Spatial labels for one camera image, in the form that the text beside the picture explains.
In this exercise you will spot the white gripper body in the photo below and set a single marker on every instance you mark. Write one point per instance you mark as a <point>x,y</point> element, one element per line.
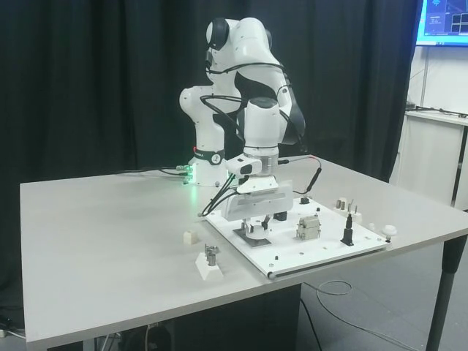
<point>256,206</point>

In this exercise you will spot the white large gear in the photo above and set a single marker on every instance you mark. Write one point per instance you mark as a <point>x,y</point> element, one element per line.
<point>257,234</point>

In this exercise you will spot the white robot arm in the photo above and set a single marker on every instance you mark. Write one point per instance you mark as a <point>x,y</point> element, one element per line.
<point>259,124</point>

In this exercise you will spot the white medium gear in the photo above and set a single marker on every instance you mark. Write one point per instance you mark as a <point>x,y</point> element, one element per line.
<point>389,230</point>

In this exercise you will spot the black D-SUB plug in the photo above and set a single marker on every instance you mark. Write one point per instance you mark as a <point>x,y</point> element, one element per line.
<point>281,216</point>

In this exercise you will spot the flat white mounting plate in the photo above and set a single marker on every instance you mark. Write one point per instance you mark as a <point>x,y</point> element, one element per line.
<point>257,185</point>

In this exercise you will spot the grey metal connector block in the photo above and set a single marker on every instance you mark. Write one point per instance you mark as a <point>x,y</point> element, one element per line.
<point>308,228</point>

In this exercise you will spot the black waterproof plug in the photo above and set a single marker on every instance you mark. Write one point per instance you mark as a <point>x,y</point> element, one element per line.
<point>304,201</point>

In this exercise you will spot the large metal round peg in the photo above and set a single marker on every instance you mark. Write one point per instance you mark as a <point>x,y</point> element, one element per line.
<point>211,259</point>

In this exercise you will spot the white task board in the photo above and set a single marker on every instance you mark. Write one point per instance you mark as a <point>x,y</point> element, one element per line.
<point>311,256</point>

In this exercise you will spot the small white holder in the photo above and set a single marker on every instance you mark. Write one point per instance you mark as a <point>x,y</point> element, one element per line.
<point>191,237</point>

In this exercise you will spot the white round peg holder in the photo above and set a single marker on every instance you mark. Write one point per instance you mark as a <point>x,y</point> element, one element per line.
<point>208,272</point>

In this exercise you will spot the thin black rod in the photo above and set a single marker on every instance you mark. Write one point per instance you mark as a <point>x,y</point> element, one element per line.
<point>296,158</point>

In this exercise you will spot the white square peg holder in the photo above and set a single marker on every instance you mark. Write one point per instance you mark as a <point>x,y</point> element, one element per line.
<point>347,216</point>

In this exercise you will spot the black USB plug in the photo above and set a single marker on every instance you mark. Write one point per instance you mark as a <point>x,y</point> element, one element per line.
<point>347,235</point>

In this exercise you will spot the black cabinet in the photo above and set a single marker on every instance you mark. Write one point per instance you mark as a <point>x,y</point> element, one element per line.
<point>219,321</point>

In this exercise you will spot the white cabinet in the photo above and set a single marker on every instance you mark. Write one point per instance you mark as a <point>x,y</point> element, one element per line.
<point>431,157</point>

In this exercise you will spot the dark table leg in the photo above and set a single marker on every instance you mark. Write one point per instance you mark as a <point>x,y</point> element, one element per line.
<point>444,292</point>

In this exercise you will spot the black curtain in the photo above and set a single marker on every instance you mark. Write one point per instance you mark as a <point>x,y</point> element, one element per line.
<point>91,91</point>

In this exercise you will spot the blue screen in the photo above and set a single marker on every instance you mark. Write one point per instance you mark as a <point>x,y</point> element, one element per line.
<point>444,22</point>

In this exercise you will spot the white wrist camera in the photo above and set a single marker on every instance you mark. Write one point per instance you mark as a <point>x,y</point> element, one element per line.
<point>241,166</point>

